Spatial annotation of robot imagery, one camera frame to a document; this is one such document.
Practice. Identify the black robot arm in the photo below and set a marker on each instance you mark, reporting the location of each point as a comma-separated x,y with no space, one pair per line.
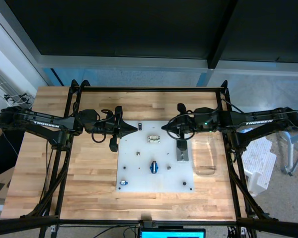
258,122
49,125

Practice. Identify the black rectangular socket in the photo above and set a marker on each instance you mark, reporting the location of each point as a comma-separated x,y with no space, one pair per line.
140,126

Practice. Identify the grey metal stand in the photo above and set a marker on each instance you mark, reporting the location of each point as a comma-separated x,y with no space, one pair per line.
290,158

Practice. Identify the black table-level camera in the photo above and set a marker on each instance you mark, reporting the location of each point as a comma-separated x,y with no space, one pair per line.
147,223

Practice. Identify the laptop screen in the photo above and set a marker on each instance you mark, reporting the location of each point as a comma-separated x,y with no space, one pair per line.
171,234

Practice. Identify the cardboard box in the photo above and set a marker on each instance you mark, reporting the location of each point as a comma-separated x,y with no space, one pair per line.
5,178

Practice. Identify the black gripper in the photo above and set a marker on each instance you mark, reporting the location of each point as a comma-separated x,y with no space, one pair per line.
188,125
109,129

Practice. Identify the beige connector housing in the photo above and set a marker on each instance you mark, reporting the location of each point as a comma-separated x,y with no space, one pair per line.
154,139

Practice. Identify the blue square holder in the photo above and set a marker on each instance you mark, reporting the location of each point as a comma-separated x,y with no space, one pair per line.
126,183

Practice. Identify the blue round holder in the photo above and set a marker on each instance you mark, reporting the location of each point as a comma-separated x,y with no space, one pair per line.
150,168

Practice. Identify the white taskboard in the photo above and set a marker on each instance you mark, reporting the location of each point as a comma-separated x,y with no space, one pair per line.
134,173

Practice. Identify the black aluminium frame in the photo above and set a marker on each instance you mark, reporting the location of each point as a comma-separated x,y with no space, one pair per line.
139,89

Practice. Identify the white foam block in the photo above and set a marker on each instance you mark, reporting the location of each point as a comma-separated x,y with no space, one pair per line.
260,161

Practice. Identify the clear plastic tub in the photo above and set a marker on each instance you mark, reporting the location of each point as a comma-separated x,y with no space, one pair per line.
204,158

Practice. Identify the grey metal block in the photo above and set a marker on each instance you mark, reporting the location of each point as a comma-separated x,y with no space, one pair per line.
183,156

